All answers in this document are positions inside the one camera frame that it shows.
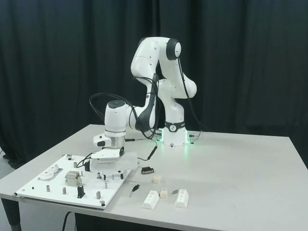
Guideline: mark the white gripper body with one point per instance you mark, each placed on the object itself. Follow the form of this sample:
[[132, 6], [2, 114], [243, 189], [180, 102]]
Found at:
[[120, 164]]

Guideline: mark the knurled metal round connector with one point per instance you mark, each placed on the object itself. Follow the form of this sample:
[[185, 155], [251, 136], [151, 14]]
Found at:
[[69, 157]]

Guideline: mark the metal box connector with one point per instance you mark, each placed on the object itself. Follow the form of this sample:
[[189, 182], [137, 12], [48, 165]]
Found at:
[[71, 179]]

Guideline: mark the white medium gear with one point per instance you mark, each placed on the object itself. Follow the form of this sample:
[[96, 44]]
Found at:
[[55, 168]]

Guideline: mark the white peg holder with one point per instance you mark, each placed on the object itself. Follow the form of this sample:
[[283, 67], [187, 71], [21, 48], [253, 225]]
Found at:
[[181, 197], [151, 199]]

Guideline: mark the black USB plug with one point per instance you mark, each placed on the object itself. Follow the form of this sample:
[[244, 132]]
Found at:
[[136, 187]]

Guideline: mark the white large gear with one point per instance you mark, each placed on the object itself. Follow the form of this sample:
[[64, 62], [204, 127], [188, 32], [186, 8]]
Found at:
[[48, 175]]

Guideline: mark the black Ethernet plug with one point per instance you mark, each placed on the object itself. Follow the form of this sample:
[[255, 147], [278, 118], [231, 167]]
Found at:
[[148, 170]]

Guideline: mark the black D-SUB plug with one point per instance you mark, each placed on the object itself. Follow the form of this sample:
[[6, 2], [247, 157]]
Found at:
[[88, 166]]

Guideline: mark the black curtain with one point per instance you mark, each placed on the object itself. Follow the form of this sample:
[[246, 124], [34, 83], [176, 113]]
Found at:
[[48, 60]]

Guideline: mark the small white cube holder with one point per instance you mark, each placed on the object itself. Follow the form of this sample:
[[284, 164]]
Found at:
[[164, 193]]

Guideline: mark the black table leg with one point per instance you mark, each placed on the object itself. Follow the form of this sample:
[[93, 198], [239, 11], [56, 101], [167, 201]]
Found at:
[[10, 216]]

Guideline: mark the white task board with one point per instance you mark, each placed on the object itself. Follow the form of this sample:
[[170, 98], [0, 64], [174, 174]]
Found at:
[[72, 199]]

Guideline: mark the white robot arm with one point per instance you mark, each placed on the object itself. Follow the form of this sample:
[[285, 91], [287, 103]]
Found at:
[[149, 60]]

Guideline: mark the large metal square peg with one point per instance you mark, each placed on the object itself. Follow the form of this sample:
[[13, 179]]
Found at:
[[98, 194]]

